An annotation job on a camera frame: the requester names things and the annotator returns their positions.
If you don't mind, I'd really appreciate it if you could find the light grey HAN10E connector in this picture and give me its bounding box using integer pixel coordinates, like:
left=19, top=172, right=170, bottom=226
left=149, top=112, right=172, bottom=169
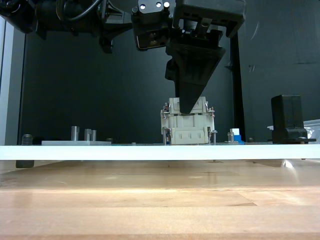
left=161, top=97, right=216, bottom=120

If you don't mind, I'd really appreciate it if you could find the light grey connector hub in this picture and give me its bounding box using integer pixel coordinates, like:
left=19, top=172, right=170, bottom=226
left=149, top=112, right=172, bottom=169
left=160, top=114, right=216, bottom=145

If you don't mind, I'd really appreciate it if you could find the tall black connector housing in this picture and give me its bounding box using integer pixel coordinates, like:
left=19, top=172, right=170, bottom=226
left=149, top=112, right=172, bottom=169
left=266, top=94, right=317, bottom=145

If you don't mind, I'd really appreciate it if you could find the blue white terminal block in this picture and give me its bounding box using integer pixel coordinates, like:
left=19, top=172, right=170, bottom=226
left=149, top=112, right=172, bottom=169
left=231, top=127, right=245, bottom=144

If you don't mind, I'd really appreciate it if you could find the white board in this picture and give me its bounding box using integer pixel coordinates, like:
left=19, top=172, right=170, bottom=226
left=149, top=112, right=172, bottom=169
left=0, top=144, right=320, bottom=161

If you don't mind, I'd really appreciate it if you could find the flat aluminium plate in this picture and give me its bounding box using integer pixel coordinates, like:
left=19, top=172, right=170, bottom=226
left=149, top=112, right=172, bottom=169
left=40, top=140, right=112, bottom=146

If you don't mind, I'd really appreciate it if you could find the dark threaded set screw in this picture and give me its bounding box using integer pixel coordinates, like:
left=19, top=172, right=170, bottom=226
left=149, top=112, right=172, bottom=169
left=21, top=133, right=34, bottom=146

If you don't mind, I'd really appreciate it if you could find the black rubber foot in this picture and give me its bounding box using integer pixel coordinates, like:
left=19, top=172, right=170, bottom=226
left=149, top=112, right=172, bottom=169
left=15, top=159, right=35, bottom=169

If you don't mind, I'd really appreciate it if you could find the black camera cable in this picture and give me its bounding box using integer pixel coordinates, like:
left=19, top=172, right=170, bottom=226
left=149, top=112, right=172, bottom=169
left=55, top=0, right=101, bottom=21

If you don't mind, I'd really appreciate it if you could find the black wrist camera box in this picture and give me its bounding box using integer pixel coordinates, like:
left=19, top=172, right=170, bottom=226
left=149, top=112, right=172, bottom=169
left=131, top=0, right=176, bottom=52

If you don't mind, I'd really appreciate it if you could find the black upright frame post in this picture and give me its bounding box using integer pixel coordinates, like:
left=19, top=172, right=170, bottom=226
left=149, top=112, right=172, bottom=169
left=228, top=34, right=247, bottom=144

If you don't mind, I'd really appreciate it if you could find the tall slotted metal post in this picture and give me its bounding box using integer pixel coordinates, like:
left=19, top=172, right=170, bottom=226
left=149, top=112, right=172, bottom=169
left=71, top=125, right=81, bottom=141

